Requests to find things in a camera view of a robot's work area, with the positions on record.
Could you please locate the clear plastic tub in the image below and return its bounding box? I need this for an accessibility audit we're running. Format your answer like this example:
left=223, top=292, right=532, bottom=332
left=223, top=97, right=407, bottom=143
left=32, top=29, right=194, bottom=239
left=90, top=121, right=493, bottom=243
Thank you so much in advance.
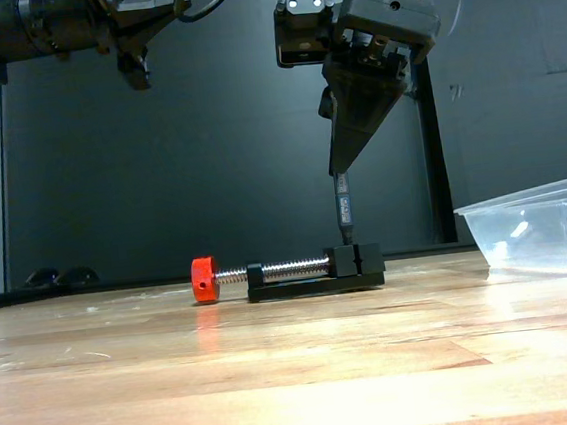
left=450, top=173, right=567, bottom=291

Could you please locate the black clamp with orange knob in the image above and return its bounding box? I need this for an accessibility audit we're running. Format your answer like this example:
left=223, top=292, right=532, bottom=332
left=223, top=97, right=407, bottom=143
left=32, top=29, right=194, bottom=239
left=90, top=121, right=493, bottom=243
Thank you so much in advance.
left=188, top=238, right=388, bottom=310

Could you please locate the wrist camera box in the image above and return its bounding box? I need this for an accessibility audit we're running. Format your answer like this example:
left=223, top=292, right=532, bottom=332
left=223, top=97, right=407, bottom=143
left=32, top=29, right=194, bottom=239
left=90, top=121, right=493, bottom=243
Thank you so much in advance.
left=271, top=0, right=342, bottom=69

